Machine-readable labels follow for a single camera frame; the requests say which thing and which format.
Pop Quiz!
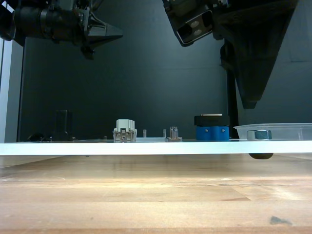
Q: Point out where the white board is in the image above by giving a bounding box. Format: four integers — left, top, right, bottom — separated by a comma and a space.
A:
0, 138, 312, 156

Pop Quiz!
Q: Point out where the silver metal bar fixture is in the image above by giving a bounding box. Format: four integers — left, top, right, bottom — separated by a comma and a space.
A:
136, 136, 167, 143

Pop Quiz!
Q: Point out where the silver hex nut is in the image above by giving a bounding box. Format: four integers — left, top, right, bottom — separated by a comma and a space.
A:
246, 129, 273, 141

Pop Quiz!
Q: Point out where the small metal terminal block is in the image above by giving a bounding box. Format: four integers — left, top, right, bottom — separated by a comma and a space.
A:
165, 126, 183, 143

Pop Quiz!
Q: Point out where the black window post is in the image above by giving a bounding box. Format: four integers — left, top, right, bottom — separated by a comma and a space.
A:
226, 65, 239, 125

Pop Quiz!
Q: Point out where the black plug with silver top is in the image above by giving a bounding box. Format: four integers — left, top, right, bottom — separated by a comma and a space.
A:
194, 113, 231, 127

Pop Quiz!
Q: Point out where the clear plastic tub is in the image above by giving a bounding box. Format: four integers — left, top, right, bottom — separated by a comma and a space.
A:
233, 122, 312, 142

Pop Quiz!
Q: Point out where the black connector clip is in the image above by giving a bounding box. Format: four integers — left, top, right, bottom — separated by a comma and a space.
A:
52, 109, 74, 142

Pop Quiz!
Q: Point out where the blue mount block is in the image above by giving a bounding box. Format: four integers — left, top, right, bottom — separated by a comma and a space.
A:
195, 125, 230, 142

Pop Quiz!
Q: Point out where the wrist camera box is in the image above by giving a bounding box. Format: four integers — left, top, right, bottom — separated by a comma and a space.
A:
162, 0, 214, 47

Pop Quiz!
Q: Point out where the dark round board foot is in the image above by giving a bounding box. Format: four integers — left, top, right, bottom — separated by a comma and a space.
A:
248, 152, 274, 161

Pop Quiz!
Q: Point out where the grey connector housing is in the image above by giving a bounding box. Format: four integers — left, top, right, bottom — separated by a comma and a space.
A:
112, 118, 137, 143

